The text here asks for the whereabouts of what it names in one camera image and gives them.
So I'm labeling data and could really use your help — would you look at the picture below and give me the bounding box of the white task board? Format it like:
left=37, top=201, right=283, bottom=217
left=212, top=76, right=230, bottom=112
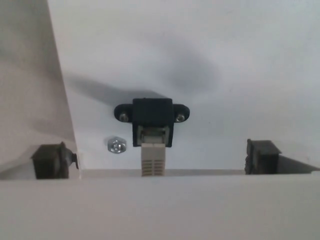
left=46, top=0, right=320, bottom=180

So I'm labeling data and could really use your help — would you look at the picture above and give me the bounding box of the grey Ethernet plug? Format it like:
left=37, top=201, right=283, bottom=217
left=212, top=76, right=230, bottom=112
left=140, top=126, right=166, bottom=177

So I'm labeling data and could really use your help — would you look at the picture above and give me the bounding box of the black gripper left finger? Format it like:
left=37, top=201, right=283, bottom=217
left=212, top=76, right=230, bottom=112
left=0, top=141, right=80, bottom=181

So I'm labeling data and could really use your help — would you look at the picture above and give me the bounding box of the small metal hex bolt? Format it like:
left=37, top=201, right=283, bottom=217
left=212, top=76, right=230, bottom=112
left=106, top=135, right=127, bottom=154

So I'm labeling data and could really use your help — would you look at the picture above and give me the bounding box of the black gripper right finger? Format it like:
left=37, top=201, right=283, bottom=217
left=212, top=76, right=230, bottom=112
left=244, top=138, right=320, bottom=176

